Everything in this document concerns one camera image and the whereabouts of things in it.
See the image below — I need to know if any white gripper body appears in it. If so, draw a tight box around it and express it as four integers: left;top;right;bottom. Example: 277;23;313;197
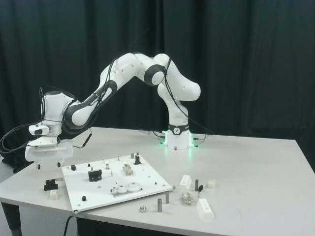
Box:
25;142;74;164

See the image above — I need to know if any black D-SUB plug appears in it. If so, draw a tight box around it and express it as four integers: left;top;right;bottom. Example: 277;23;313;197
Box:
43;177;63;191

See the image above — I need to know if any black table leg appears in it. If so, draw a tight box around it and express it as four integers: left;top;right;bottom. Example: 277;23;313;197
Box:
1;202;21;236

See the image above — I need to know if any white large gear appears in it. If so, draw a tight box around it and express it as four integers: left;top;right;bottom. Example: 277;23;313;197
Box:
126;181;142;193

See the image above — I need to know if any white task board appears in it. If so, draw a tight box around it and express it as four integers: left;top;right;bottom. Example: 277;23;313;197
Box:
61;152;173;215

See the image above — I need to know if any long white holder with holes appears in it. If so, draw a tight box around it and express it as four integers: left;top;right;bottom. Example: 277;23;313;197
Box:
196;198;216;219
179;174;193;191

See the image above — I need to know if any black curtain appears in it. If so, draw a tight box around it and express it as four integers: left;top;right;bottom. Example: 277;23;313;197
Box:
0;0;315;174

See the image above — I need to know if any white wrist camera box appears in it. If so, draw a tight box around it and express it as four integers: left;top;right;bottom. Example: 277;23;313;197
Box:
29;124;49;136

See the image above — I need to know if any black camera cable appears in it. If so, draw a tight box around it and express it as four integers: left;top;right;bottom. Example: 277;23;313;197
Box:
0;124;34;159

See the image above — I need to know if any black cable under table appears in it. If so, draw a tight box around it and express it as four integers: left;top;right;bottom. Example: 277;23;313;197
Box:
64;213;77;236

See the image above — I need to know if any black base cable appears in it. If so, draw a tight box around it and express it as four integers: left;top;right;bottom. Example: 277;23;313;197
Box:
140;129;165;139
192;134;209;144

